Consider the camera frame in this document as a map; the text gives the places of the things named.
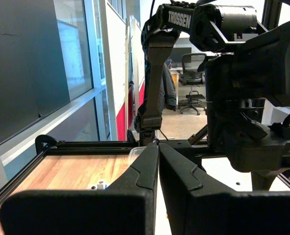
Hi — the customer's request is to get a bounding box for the black aluminium frame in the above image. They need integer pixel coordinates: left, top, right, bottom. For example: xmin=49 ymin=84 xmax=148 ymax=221
xmin=0 ymin=0 xmax=290 ymax=209

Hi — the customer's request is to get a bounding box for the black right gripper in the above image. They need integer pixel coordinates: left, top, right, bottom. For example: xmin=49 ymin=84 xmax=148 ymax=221
xmin=206 ymin=137 xmax=290 ymax=191

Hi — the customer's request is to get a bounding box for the dark hanging jacket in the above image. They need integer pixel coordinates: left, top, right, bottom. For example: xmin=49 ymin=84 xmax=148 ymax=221
xmin=159 ymin=63 xmax=177 ymax=112

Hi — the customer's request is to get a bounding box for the clear plastic tub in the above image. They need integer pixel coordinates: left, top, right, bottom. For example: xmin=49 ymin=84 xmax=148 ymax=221
xmin=128 ymin=146 xmax=148 ymax=169

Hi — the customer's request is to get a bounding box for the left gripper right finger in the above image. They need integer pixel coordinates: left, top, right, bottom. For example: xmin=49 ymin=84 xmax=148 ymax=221
xmin=158 ymin=143 xmax=290 ymax=235

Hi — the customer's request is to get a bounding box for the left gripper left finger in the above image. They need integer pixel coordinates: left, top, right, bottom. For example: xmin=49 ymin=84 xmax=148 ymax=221
xmin=0 ymin=142 xmax=159 ymax=235

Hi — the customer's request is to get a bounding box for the white red partition panel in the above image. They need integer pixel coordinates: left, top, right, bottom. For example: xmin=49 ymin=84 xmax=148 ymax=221
xmin=99 ymin=0 xmax=147 ymax=141

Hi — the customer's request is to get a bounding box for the white task board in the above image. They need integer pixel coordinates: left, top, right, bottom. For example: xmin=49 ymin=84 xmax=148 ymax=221
xmin=89 ymin=156 xmax=290 ymax=235

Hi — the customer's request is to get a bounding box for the black office chair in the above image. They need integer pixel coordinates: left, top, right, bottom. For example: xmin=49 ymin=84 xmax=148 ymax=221
xmin=178 ymin=52 xmax=208 ymax=116

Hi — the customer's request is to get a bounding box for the grey metal window frame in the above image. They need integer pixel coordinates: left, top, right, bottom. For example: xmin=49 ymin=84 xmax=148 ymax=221
xmin=0 ymin=0 xmax=111 ymax=196

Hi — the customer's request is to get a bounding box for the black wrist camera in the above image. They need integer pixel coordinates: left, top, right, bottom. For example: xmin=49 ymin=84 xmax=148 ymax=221
xmin=241 ymin=113 xmax=269 ymax=141

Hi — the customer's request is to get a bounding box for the black monitor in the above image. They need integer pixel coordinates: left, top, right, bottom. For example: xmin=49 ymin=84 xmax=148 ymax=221
xmin=170 ymin=47 xmax=192 ymax=68

